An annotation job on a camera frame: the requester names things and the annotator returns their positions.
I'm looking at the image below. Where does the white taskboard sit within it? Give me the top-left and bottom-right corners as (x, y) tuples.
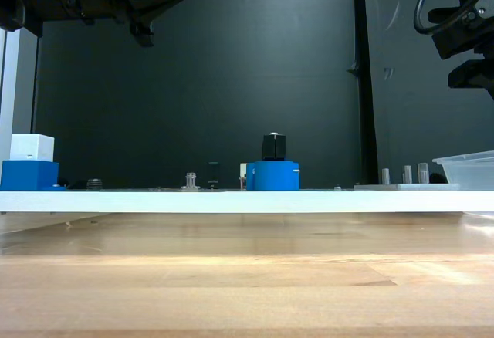
(0, 188), (494, 216)

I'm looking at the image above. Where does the clear plastic tub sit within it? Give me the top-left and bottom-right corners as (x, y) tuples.
(431, 150), (494, 192)

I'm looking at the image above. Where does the grey metal peg block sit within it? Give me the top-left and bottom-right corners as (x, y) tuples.
(354, 182), (461, 192)

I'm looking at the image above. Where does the small black socket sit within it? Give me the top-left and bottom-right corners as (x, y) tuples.
(205, 161), (222, 191)

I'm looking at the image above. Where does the small clear metal connector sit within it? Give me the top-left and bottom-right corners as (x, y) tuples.
(181, 171), (201, 191)

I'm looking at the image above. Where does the blue white connector block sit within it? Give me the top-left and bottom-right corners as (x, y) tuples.
(0, 134), (69, 192)

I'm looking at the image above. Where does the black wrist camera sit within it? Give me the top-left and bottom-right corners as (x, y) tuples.
(427, 4), (488, 60)

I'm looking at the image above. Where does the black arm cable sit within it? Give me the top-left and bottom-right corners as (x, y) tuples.
(413, 0), (493, 37)

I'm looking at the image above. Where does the black metal frame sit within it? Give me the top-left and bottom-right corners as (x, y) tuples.
(346, 0), (380, 185)

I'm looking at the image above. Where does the blue clamp mount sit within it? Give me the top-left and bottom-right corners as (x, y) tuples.
(245, 132), (302, 192)

